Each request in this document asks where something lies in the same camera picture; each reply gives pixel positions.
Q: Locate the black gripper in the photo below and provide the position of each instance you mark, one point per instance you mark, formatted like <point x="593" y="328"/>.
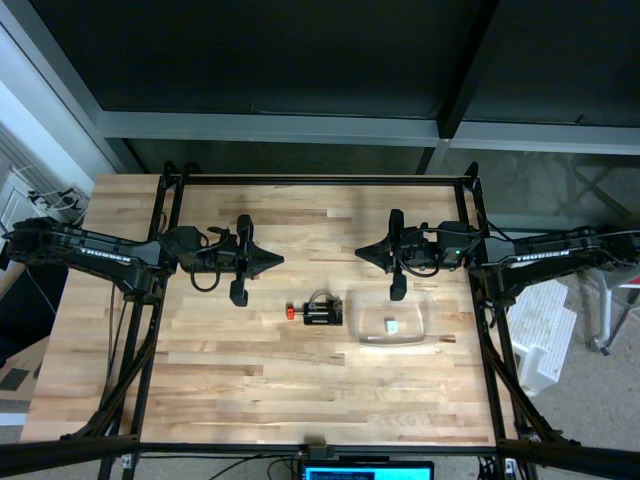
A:
<point x="242" y="260"/>
<point x="397" y="260"/>

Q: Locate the clear plastic container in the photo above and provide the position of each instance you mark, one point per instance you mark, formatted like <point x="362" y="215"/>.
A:
<point x="367" y="300"/>

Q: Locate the small white block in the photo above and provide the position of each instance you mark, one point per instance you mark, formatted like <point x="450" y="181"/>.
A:
<point x="391" y="326"/>

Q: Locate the black clamp with red knob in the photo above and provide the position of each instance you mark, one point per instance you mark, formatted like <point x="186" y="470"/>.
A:
<point x="322" y="317"/>

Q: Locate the white plastic step stool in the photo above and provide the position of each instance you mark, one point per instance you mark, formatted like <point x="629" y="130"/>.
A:
<point x="540" y="325"/>

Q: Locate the laptop with blue screen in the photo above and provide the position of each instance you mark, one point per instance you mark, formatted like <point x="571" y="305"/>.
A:
<point x="365" y="472"/>

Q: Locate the grey chair base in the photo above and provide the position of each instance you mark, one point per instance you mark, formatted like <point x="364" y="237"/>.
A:
<point x="604" y="310"/>

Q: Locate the black metal frame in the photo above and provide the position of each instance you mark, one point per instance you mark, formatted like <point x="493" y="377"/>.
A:
<point x="320" y="180"/>

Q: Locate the small black table camera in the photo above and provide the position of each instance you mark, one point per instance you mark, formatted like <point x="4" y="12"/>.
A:
<point x="319" y="447"/>

